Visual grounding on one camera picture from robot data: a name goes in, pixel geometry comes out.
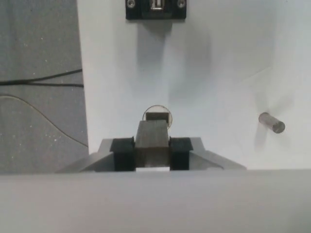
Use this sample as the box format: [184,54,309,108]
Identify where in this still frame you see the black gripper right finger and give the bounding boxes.
[168,136,247,171]

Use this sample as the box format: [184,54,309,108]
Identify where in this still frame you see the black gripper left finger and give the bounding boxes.
[56,136,136,173]

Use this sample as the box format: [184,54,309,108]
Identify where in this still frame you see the metal square peg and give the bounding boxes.
[134,119,170,169]

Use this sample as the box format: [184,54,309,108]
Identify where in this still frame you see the metal round peg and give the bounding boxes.
[258,112,286,134]

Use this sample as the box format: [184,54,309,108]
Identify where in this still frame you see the white task board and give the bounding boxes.
[76,0,311,171]

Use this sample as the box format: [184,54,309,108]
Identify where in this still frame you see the thin black cable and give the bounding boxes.
[0,68,83,85]

